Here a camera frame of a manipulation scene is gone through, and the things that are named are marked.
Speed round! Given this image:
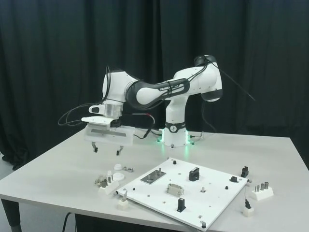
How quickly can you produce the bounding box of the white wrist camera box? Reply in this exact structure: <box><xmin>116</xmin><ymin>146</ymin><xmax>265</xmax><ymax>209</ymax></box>
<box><xmin>88</xmin><ymin>103</ymin><xmax>107</xmax><ymax>114</ymax></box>

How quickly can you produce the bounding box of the black camera cable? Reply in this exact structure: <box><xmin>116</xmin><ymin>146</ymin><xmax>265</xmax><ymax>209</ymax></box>
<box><xmin>58</xmin><ymin>103</ymin><xmax>97</xmax><ymax>127</ymax></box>

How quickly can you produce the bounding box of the white task board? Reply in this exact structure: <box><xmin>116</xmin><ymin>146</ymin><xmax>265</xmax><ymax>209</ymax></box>
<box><xmin>115</xmin><ymin>157</ymin><xmax>251</xmax><ymax>229</ymax></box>

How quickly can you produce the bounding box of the black curtain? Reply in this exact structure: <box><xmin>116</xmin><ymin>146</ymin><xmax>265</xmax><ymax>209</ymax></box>
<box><xmin>0</xmin><ymin>0</ymin><xmax>309</xmax><ymax>171</ymax></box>

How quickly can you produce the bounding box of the black floor cable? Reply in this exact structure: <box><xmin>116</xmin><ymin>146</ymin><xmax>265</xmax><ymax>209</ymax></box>
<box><xmin>63</xmin><ymin>212</ymin><xmax>76</xmax><ymax>232</ymax></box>

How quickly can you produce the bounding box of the white peg holder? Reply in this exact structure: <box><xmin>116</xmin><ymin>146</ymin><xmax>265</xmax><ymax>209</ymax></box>
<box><xmin>98</xmin><ymin>181</ymin><xmax>120</xmax><ymax>195</ymax></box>
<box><xmin>250</xmin><ymin>186</ymin><xmax>275</xmax><ymax>201</ymax></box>

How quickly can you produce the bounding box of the black D-SUB plug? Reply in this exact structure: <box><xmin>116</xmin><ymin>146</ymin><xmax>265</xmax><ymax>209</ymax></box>
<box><xmin>188</xmin><ymin>168</ymin><xmax>201</xmax><ymax>182</ymax></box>

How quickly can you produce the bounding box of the black controller box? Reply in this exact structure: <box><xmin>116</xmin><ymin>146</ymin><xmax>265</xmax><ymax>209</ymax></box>
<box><xmin>74</xmin><ymin>212</ymin><xmax>174</xmax><ymax>232</ymax></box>

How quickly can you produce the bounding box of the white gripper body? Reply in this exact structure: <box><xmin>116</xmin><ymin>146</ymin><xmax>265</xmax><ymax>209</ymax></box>
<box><xmin>83</xmin><ymin>123</ymin><xmax>135</xmax><ymax>145</ymax></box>

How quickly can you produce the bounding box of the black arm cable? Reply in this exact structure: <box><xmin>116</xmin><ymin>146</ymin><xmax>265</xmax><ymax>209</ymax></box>
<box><xmin>104</xmin><ymin>55</ymin><xmax>256</xmax><ymax>102</ymax></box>

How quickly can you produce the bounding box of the black plug with short cable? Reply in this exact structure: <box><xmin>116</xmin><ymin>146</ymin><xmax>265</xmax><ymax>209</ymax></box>
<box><xmin>243</xmin><ymin>188</ymin><xmax>252</xmax><ymax>210</ymax></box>

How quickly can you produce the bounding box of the black table leg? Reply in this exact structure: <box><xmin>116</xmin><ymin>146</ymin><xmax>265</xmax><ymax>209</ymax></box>
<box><xmin>0</xmin><ymin>199</ymin><xmax>19</xmax><ymax>232</ymax></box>

